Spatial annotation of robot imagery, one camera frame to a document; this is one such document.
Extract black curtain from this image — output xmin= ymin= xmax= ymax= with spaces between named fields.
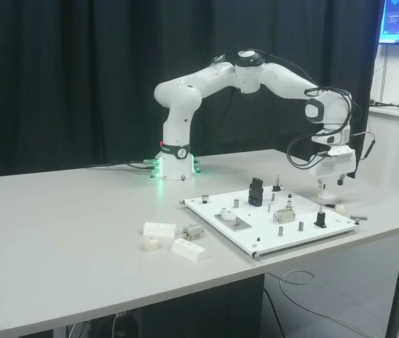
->
xmin=0 ymin=0 xmax=379 ymax=320

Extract thin black rod with wire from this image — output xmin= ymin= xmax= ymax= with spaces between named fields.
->
xmin=352 ymin=131 xmax=377 ymax=161

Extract white task board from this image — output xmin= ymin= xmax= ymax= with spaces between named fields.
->
xmin=177 ymin=182 xmax=359 ymax=261

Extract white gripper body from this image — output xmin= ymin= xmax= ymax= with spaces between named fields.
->
xmin=308 ymin=149 xmax=357 ymax=180

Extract white cabinet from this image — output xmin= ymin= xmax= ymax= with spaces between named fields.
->
xmin=366 ymin=101 xmax=399 ymax=204

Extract grey floor cable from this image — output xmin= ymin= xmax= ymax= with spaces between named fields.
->
xmin=268 ymin=269 xmax=399 ymax=338

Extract black looped wrist cable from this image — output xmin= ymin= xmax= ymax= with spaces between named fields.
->
xmin=286 ymin=133 xmax=329 ymax=169

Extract black Ethernet plug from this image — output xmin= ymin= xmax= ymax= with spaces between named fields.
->
xmin=313 ymin=210 xmax=329 ymax=230

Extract black D-SUB plug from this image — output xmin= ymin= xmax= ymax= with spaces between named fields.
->
xmin=247 ymin=177 xmax=265 ymax=207

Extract white peg holder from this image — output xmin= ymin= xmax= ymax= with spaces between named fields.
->
xmin=142 ymin=221 xmax=179 ymax=240
xmin=170 ymin=237 xmax=207 ymax=263

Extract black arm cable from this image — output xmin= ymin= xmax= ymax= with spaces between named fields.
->
xmin=210 ymin=51 xmax=362 ymax=142

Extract white round plug holder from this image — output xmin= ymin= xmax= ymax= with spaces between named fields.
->
xmin=140 ymin=236 xmax=161 ymax=253

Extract black base cables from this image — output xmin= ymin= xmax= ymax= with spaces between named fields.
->
xmin=88 ymin=158 xmax=160 ymax=173

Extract metal rectangular connector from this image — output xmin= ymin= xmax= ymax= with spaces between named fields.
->
xmin=181 ymin=225 xmax=206 ymax=242

